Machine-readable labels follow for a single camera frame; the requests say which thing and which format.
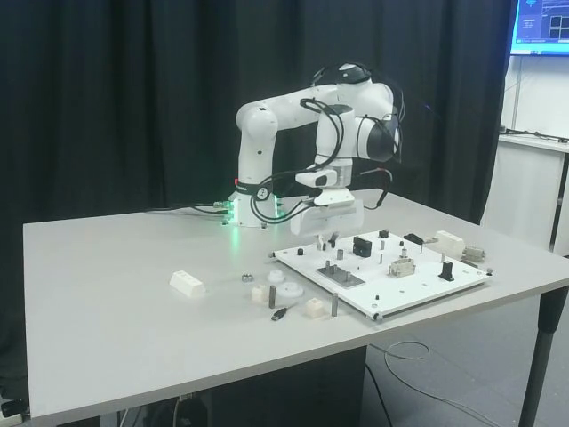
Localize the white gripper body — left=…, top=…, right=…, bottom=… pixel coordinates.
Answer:
left=289, top=199, right=366, bottom=239

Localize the white large gear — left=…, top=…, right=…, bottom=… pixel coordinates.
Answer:
left=278, top=282, right=305, bottom=301

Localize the white square peg holder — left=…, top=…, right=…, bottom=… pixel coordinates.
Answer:
left=303, top=297, right=328, bottom=318

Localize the white task board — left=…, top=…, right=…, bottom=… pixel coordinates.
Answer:
left=268, top=229, right=495, bottom=323

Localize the white plug holder block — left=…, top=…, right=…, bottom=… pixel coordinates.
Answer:
left=434, top=230, right=466, bottom=256

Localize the white long holder block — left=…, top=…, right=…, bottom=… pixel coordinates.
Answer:
left=170, top=269, right=207, bottom=297

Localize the grey D-SUB plug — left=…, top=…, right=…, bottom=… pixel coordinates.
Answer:
left=461, top=246, right=488, bottom=264

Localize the black box under table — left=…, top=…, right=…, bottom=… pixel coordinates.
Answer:
left=191, top=342, right=371, bottom=427

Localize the white cabinet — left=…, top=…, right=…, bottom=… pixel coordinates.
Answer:
left=481, top=127, right=569, bottom=258

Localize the black curtain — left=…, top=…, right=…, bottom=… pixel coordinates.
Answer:
left=0, top=0, right=519, bottom=401

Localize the black table leg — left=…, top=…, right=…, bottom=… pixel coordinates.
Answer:
left=517, top=284, right=569, bottom=427

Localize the blue screen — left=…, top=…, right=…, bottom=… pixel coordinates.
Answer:
left=509, top=0, right=569, bottom=57

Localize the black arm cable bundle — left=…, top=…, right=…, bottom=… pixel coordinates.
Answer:
left=247, top=63, right=406, bottom=224

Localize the black table cable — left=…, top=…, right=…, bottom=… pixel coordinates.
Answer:
left=145, top=201, right=233, bottom=216

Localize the grey floor cable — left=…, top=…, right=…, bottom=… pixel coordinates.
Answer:
left=382, top=340, right=569, bottom=424

